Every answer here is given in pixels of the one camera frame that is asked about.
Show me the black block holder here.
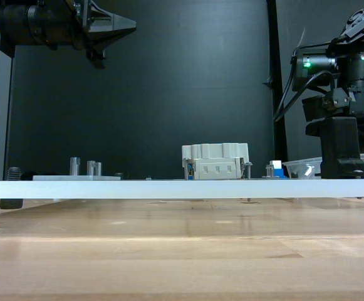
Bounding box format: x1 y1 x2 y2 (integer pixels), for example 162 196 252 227
315 117 364 180

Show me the clear plastic tub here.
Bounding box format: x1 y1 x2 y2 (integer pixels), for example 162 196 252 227
283 152 364 180

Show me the small blue white connector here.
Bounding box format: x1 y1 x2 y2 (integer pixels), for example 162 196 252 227
269 159 286 179

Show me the beige connector housing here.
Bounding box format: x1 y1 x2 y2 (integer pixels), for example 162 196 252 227
181 142 251 181

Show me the white task board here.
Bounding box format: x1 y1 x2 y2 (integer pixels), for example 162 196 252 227
0 180 364 201

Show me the black threaded set screw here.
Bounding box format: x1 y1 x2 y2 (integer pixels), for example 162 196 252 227
7 166 22 182

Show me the black rubber board foot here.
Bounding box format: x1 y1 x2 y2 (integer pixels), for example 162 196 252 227
0 199 24 210

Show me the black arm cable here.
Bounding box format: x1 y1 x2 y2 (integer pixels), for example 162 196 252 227
273 39 338 124

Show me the black vertical wall post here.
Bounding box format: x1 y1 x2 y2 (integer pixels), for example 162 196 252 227
262 0 289 161

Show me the grey metal base plate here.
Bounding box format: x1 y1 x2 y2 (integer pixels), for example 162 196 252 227
33 174 122 182

